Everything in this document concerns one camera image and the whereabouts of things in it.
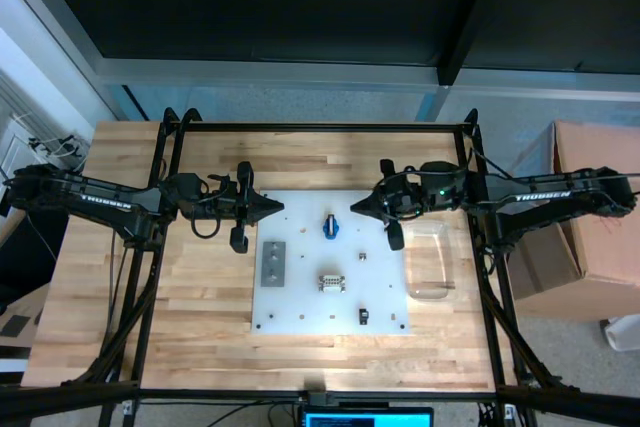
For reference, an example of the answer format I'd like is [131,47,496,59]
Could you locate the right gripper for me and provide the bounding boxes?
[378,158,427,252]

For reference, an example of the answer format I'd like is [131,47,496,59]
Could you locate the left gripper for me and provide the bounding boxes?
[212,161,259,254]

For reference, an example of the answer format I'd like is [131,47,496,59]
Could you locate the clear plastic container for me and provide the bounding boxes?
[403,220,455,303]

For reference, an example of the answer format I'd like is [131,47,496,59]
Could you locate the beige many-pin connector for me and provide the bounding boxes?
[318,273,343,295]

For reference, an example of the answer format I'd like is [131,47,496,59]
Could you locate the grey metal plate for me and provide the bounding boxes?
[259,240,288,290]

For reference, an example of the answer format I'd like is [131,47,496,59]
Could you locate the white task board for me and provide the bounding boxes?
[249,190,412,336]

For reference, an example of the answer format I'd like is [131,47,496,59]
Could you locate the cardboard box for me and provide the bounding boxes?
[503,119,640,324]

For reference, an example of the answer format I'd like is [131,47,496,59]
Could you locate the blue screen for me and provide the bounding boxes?
[298,406,435,427]

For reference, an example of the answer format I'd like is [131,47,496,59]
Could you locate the black frame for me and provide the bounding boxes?
[0,106,640,427]

